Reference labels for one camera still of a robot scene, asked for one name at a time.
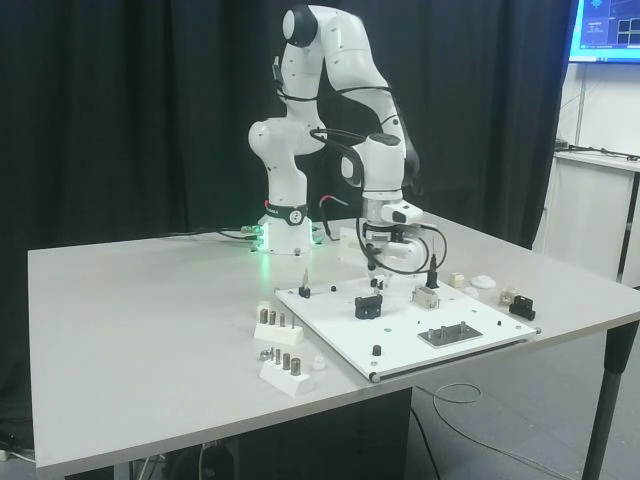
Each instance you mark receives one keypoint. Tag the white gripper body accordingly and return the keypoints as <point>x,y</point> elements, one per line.
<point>410,257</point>

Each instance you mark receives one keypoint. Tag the metal BNC plug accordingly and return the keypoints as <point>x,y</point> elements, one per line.
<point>378,288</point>

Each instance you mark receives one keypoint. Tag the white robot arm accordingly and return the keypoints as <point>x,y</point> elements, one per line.
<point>385,165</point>

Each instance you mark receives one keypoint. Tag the white task board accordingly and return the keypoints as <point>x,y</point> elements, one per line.
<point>400,320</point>

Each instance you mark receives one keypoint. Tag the small white holder cube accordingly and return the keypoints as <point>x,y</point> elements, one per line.
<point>460,279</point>

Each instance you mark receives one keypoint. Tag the white medium gear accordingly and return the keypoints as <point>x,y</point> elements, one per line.
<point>471,291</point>

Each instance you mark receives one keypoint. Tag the white large gear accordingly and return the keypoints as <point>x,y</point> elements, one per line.
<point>484,282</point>

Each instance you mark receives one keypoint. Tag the white small gear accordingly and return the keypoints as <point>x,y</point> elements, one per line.
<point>317,364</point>

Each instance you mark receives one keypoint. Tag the grey metal connector block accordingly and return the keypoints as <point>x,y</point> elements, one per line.
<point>506,296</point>

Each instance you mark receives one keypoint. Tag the medium metal square peg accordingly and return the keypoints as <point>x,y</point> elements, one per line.
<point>272,318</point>

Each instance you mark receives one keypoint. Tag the white square peg holder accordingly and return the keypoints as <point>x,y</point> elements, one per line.
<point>277,335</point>

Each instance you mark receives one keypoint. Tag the large metal round peg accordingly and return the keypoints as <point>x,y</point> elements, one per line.
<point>296,366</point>

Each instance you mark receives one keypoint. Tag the large metal square peg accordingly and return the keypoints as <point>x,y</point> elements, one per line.
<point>262,316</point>

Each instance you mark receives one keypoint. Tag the medium metal round peg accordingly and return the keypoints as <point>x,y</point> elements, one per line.
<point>287,362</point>

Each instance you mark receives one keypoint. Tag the black D-SUB plug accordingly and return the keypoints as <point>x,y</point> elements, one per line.
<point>522,307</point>

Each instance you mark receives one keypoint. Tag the metal hex nut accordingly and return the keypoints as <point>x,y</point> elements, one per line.
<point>263,356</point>

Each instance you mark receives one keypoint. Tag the white round peg holder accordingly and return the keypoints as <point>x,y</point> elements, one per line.
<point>285,382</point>

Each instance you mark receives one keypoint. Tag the black under-table cabinet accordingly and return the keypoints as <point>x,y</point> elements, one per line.
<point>250,435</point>

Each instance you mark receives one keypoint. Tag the black table leg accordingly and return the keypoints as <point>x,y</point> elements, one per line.
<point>607,400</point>

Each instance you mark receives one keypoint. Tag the black curtain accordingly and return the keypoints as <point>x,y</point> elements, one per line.
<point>125,125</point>

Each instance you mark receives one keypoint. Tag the blue screen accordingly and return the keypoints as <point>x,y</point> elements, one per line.
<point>607,30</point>

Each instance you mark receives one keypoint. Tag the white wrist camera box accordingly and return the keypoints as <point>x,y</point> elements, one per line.
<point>402,214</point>

